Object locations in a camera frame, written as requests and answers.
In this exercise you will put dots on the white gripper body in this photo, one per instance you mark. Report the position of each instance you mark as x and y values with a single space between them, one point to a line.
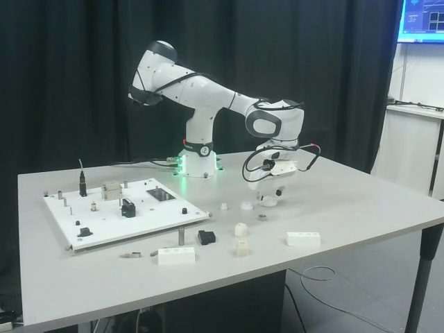
265 182

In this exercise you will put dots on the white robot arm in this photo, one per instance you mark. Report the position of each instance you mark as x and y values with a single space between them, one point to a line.
203 90

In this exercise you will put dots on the white peg holder block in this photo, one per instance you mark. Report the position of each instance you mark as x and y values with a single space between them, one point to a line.
302 239
176 256

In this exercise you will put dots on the metal round peg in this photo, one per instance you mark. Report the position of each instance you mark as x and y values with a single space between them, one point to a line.
181 237

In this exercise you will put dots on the white large gear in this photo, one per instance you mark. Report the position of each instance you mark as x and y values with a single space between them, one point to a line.
268 203

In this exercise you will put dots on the white medium gear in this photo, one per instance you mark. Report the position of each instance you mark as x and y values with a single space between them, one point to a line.
246 205

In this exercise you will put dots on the small white plug holder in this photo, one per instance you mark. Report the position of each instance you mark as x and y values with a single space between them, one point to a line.
241 230
243 249

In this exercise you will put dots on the black D-SUB plug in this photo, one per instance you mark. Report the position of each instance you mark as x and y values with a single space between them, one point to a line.
206 238

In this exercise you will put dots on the black box cabinet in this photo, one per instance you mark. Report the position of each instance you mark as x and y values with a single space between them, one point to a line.
222 305

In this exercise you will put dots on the small metal USB plug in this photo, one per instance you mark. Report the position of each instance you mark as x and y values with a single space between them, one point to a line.
153 254

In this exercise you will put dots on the white task board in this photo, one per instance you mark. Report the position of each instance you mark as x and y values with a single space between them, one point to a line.
138 222

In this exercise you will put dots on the white cabinet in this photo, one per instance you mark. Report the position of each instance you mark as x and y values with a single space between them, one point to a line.
409 149

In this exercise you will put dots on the black table leg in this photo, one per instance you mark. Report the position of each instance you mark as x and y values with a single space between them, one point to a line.
418 277

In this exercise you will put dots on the black waterproof plug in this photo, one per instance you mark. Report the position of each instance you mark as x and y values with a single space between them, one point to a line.
83 185

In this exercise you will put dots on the blue screen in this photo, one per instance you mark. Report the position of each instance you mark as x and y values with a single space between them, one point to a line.
421 21

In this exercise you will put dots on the black curtain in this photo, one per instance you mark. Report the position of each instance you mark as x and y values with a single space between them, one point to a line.
52 86

